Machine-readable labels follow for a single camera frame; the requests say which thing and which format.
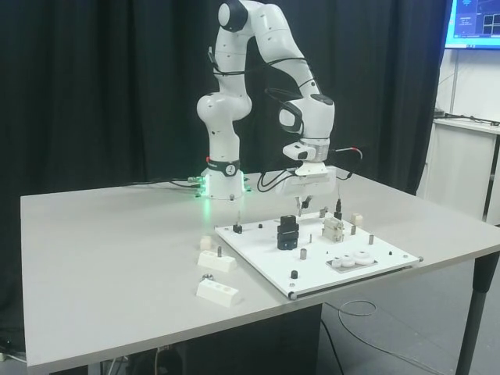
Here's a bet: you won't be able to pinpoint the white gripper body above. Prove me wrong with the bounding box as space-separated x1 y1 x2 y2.
273 166 338 197

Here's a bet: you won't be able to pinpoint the white three-hole peg holder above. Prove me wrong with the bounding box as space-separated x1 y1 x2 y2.
195 281 245 310

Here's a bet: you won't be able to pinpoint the flat white mounting plate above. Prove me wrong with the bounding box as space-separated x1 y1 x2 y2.
294 161 329 177

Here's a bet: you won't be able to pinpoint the black D-SUB plug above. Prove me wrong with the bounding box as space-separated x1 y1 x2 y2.
276 214 300 252

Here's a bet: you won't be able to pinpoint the beige metal connector block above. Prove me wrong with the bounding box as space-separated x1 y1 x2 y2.
321 217 345 243

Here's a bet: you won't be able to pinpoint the white task board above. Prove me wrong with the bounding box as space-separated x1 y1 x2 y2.
213 206 425 302

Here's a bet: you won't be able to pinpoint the white cabinet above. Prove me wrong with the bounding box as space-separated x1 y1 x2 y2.
423 116 500 227

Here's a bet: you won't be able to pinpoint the black cabinet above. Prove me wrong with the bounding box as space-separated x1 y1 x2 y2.
171 301 326 375

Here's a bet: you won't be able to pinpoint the dark grey table leg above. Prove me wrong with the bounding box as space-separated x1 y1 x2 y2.
462 256 494 375

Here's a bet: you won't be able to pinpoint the black curtain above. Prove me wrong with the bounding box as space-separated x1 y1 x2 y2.
0 0 450 352

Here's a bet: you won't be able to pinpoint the blue screen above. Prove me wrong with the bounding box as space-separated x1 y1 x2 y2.
444 0 500 51

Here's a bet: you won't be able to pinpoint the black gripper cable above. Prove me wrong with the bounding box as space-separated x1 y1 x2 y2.
255 168 292 195

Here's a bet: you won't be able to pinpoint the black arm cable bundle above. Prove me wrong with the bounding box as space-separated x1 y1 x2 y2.
263 86 304 118

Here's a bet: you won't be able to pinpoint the grey floor cable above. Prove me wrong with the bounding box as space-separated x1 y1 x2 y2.
337 298 394 375

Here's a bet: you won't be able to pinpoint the black base cable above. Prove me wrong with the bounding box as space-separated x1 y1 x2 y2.
132 177 208 192

